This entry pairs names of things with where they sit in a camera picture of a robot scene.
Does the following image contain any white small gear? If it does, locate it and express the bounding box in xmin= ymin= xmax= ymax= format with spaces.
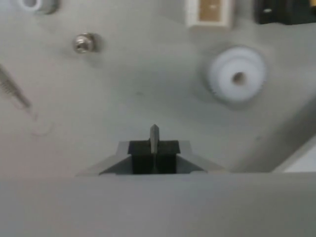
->
xmin=22 ymin=0 xmax=61 ymax=15

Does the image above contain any white medium gear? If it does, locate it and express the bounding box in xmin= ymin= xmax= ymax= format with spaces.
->
xmin=205 ymin=44 xmax=269 ymax=107

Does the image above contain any white task board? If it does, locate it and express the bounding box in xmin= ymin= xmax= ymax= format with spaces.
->
xmin=0 ymin=0 xmax=316 ymax=177

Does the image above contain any metal bolt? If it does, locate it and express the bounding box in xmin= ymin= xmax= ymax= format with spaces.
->
xmin=72 ymin=33 xmax=102 ymax=54

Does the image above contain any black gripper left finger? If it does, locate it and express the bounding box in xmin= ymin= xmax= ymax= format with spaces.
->
xmin=75 ymin=140 xmax=154 ymax=177

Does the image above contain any metal square peg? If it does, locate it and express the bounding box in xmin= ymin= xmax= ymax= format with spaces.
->
xmin=148 ymin=123 xmax=160 ymax=174

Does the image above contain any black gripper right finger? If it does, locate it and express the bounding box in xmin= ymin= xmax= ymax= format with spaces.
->
xmin=155 ymin=140 xmax=227 ymax=175

